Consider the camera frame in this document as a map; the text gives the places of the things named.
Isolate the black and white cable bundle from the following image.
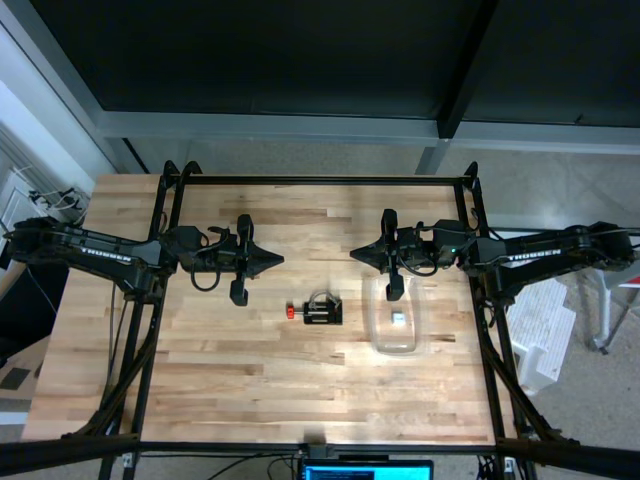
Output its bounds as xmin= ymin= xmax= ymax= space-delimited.
xmin=27 ymin=187 xmax=85 ymax=211

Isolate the clear plastic container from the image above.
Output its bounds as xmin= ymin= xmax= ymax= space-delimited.
xmin=362 ymin=273 xmax=430 ymax=358

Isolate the black clamp with red knob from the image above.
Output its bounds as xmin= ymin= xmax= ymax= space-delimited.
xmin=286 ymin=291 xmax=345 ymax=327

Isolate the white ribbed plastic block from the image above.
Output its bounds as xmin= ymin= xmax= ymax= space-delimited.
xmin=504 ymin=279 xmax=580 ymax=397

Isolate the black low camera mount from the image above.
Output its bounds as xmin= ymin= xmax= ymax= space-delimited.
xmin=303 ymin=433 xmax=335 ymax=459

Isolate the cardboard box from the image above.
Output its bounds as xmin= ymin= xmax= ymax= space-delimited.
xmin=0 ymin=334 xmax=52 ymax=401

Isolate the black metal frame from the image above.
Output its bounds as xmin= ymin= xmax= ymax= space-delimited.
xmin=0 ymin=159 xmax=640 ymax=480

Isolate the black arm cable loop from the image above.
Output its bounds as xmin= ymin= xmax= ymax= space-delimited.
xmin=398 ymin=223 xmax=441 ymax=277

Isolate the grey metal stand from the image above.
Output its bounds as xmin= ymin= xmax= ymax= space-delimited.
xmin=574 ymin=269 xmax=639 ymax=357

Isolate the laptop screen with blue edge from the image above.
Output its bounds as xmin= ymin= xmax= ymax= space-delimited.
xmin=299 ymin=459 xmax=435 ymax=480

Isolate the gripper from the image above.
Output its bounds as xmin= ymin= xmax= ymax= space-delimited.
xmin=207 ymin=214 xmax=285 ymax=307
xmin=349 ymin=209 xmax=434 ymax=303

